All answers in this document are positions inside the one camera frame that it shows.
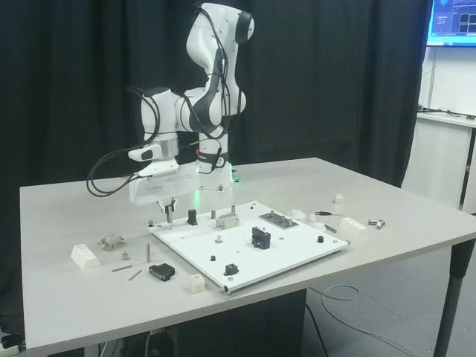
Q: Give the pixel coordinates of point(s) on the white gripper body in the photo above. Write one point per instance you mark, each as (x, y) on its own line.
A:
(163, 187)

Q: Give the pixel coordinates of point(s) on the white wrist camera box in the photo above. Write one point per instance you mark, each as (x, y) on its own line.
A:
(143, 153)

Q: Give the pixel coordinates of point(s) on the white peg holder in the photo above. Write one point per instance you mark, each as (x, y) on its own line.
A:
(354, 227)
(85, 256)

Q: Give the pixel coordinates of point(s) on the black table leg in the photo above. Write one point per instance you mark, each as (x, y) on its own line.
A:
(451, 290)

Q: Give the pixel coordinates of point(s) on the grey metal connector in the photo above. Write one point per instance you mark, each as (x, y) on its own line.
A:
(110, 242)

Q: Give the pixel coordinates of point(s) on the metal round peg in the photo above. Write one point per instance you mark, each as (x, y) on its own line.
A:
(147, 252)
(121, 268)
(329, 227)
(134, 275)

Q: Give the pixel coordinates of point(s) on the white medium gear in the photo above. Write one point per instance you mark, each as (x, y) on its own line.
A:
(316, 218)

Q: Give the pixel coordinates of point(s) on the white task board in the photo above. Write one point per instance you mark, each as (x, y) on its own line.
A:
(253, 256)

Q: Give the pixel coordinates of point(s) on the blue screen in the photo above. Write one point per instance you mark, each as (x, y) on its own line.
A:
(451, 20)

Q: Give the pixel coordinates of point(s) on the white large gear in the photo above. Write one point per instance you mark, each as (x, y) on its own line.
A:
(297, 213)

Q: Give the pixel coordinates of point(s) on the black rod with red tag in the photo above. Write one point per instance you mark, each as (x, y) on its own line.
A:
(187, 143)

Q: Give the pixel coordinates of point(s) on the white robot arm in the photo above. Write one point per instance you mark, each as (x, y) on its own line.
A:
(202, 41)

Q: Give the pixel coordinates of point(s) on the small white plug holder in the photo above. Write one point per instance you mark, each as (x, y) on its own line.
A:
(196, 285)
(338, 198)

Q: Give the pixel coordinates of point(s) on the black box under table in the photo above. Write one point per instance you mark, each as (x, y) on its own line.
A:
(241, 327)

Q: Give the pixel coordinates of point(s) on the metal USB plug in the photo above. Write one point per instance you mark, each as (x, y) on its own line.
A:
(377, 223)

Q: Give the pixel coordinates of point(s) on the black curtain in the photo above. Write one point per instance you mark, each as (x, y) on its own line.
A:
(74, 93)

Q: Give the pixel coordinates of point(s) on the black D-SUB plug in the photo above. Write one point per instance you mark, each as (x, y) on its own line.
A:
(162, 271)

